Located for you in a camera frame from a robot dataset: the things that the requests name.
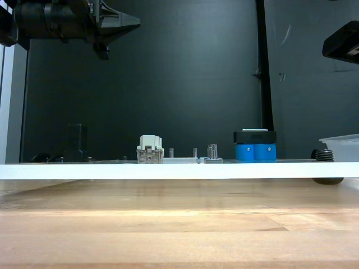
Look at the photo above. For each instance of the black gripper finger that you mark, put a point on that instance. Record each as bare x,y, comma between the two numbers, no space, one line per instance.
112,18
112,35

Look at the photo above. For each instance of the grey rectangular connector housing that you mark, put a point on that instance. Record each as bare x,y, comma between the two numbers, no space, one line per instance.
150,145

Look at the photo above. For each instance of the clear plastic tub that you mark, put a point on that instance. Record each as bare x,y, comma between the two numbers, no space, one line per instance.
345,148

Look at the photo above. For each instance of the black clamp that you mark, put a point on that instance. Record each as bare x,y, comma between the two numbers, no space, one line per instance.
74,140

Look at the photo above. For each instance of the black knob screw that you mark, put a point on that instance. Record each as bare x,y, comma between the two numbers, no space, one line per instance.
324,155

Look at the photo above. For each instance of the black rubber board foot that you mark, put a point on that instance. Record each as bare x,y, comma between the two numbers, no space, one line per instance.
328,181

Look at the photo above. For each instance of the aluminium socket block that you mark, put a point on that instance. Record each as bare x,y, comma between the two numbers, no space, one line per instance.
179,161

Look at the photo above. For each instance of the blue and black D-sub socket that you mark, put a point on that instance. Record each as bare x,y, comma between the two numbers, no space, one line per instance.
255,152

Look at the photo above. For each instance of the white task board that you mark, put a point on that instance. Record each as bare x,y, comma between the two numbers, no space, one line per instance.
179,171

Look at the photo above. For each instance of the black aluminium frame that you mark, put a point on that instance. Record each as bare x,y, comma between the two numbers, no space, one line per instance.
265,84

